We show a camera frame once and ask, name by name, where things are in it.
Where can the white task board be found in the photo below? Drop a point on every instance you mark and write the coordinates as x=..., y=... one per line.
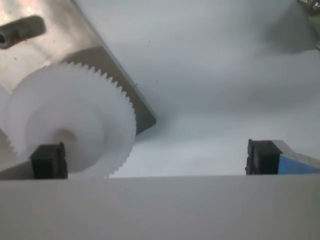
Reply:
x=200, y=75

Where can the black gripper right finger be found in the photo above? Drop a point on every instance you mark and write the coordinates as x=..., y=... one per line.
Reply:
x=262, y=157

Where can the white large gear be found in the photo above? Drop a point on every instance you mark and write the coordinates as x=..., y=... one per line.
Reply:
x=75, y=105

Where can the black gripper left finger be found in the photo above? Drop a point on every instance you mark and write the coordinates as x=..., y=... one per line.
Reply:
x=48, y=162

